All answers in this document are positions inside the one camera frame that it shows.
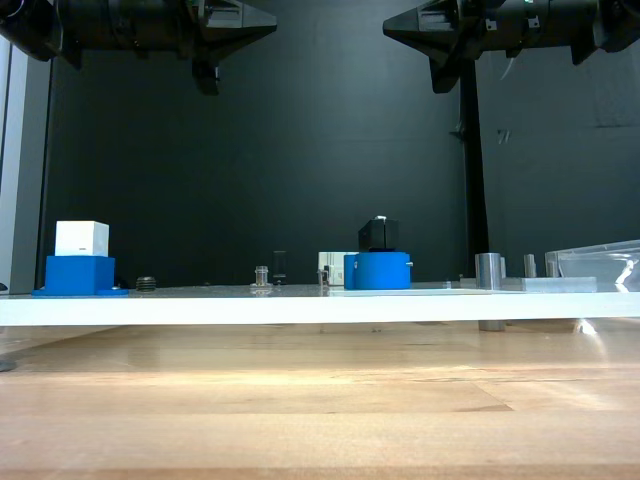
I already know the blue square base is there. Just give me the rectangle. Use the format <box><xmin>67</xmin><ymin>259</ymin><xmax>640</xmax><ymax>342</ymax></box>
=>
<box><xmin>32</xmin><ymin>255</ymin><xmax>129</xmax><ymax>297</ymax></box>

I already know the black connector plug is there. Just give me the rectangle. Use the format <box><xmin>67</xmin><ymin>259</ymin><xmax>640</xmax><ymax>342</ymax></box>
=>
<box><xmin>357</xmin><ymin>215</ymin><xmax>399</xmax><ymax>251</ymax></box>

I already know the white taskboard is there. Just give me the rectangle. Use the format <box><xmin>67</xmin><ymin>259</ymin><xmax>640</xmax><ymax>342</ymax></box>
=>
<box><xmin>0</xmin><ymin>285</ymin><xmax>640</xmax><ymax>327</ymax></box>

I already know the white cube connector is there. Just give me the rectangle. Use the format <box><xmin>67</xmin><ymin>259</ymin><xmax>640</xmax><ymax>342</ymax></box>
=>
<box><xmin>54</xmin><ymin>220</ymin><xmax>110</xmax><ymax>259</ymax></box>

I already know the blue round holder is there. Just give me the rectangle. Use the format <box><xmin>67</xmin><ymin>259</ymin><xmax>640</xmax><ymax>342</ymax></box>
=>
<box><xmin>343</xmin><ymin>251</ymin><xmax>413</xmax><ymax>290</ymax></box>

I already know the white connector housing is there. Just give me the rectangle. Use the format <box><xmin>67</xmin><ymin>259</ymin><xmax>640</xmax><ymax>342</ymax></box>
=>
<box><xmin>317</xmin><ymin>251</ymin><xmax>346</xmax><ymax>287</ymax></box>

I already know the silver metal cylinder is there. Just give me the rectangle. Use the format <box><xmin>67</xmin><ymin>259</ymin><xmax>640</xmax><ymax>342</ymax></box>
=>
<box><xmin>474</xmin><ymin>252</ymin><xmax>505</xmax><ymax>333</ymax></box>

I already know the clear plastic tub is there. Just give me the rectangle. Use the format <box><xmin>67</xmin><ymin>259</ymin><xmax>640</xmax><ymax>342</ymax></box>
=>
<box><xmin>543</xmin><ymin>239</ymin><xmax>640</xmax><ymax>292</ymax></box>

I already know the grey metal block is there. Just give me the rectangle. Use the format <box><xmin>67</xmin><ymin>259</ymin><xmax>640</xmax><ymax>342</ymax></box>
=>
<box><xmin>459</xmin><ymin>276</ymin><xmax>599</xmax><ymax>292</ymax></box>

